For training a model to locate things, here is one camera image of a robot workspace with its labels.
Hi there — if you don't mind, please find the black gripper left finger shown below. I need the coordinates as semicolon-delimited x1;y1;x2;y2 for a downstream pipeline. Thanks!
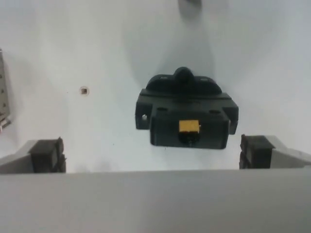
0;137;67;174

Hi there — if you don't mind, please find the black D-SUB plug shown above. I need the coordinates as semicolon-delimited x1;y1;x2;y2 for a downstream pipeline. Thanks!
135;67;240;151

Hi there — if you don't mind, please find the beige waterproof plug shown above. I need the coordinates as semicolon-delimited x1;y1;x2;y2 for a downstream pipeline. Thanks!
0;48;12;129

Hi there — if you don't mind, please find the white task board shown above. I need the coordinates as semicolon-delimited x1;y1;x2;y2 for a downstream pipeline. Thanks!
0;0;311;174

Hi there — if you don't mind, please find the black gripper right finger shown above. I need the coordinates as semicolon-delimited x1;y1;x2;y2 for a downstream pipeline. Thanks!
239;133;311;170

